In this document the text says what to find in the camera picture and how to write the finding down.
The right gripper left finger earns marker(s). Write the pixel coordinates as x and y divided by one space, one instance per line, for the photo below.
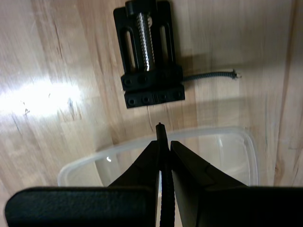
144 165

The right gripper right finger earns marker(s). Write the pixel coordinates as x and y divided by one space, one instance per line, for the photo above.
189 170

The clear plastic tub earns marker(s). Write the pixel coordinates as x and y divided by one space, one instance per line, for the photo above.
232 151

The black vise with orange knob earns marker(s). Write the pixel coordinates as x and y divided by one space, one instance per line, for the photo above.
151 99

